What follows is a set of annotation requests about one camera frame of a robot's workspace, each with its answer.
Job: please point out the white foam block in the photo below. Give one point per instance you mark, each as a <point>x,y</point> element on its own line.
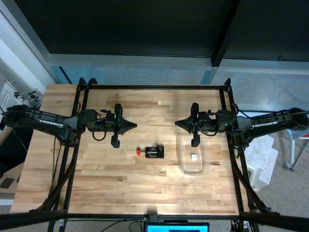
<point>193,156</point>

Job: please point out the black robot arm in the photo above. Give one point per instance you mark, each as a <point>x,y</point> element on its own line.
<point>265,124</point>
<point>48,120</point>

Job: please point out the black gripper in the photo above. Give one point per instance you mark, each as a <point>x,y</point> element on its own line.
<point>108,124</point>
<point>205,123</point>

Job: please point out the black vise with red knob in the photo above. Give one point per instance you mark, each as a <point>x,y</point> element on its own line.
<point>160,155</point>

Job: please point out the clear plastic tub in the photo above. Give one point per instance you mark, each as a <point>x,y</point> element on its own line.
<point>193,169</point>

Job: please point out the black vertical post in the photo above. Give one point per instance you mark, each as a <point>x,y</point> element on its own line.
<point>224,36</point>

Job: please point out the black table frame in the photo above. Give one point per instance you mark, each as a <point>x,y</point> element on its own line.
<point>154,87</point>

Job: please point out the grey metal stand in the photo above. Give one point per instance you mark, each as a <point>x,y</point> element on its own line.
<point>291,145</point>

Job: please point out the brown cardboard box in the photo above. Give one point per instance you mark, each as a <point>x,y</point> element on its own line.
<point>12,174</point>

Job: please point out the blue-edged screen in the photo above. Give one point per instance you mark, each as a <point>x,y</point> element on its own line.
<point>176,228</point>

